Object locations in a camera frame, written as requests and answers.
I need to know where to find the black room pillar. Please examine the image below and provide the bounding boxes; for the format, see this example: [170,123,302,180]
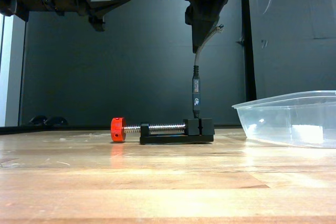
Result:
[235,0,257,102]

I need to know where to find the black aluminium frame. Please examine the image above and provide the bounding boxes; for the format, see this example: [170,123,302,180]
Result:
[0,125,244,135]

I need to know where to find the USB-C connector with braided cable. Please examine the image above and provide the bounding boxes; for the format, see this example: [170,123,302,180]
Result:
[191,24,225,95]

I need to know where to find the black USB-C socket adapter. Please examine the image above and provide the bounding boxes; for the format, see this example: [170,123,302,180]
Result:
[192,92,203,119]

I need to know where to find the black curved frame bracket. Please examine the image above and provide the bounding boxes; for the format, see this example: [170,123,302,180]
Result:
[28,115,48,126]
[46,115,69,126]

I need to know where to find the black vise with orange knob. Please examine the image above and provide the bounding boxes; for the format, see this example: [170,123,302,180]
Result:
[110,116,215,145]

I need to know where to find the clear plastic tub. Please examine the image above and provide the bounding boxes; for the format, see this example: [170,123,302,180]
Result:
[231,90,336,149]

